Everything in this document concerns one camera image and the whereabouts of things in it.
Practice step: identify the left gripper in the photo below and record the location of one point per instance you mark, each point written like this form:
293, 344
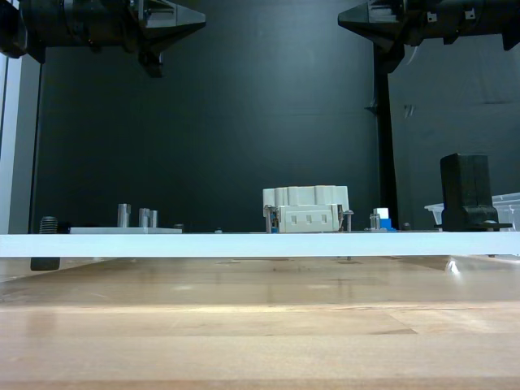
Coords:
130, 24

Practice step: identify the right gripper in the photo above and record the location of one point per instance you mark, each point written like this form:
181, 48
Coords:
414, 20

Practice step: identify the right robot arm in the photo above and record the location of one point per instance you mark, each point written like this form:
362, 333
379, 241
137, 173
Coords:
487, 20

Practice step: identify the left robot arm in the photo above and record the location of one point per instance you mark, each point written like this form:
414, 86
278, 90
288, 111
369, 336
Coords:
48, 20

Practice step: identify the black block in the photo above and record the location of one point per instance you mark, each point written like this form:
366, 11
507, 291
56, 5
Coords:
467, 191

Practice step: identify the short steel peg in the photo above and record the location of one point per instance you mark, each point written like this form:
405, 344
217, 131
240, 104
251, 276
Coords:
123, 216
144, 218
154, 219

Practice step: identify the small blue socket block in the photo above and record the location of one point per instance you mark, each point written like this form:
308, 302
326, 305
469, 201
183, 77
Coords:
384, 221

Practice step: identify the small steel fitting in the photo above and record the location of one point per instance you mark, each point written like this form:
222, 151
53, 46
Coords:
373, 222

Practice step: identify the beige many-pin connector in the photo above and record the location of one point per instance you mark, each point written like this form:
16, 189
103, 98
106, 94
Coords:
304, 211

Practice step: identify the clear plastic container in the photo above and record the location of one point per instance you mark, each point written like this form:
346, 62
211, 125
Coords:
508, 209

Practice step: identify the white task board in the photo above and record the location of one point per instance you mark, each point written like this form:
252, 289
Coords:
260, 245

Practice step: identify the grey metal base plate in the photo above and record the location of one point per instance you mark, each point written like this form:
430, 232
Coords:
122, 230

